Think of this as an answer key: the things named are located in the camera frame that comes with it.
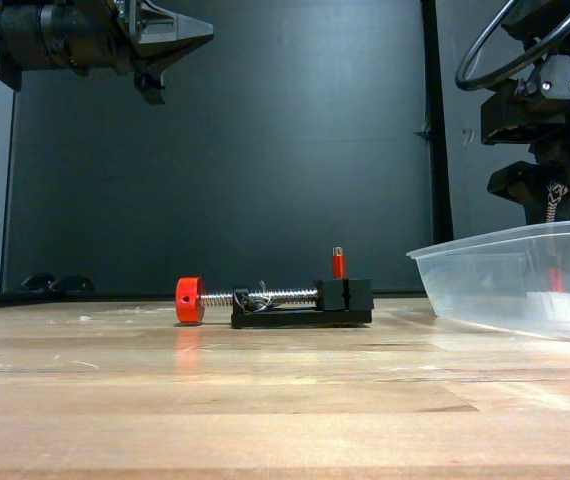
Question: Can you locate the thin wire tangle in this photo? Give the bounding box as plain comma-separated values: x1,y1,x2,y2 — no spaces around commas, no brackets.
234,280,279,315

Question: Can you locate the clear plastic tub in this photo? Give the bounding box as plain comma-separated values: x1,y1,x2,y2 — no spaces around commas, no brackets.
405,219,570,344

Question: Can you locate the steel threaded clamp screw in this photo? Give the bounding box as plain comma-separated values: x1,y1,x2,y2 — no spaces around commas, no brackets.
199,285,322,308

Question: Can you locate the white connector holder block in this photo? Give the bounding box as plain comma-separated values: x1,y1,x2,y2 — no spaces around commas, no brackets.
524,291,570,324

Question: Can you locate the black bench clamp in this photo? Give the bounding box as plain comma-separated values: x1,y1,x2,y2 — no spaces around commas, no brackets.
230,277,374,331

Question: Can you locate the arm braided black cable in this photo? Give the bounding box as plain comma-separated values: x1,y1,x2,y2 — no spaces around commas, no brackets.
543,180,568,224

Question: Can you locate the red round clamp knob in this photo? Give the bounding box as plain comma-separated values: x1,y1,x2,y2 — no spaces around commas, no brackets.
174,276,208,326

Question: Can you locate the red RCA socket silver tip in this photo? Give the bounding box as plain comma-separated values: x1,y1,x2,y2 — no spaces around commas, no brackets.
331,244,348,280

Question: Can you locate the arm tall cable loop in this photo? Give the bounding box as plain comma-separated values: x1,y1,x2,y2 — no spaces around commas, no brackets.
454,0,570,93

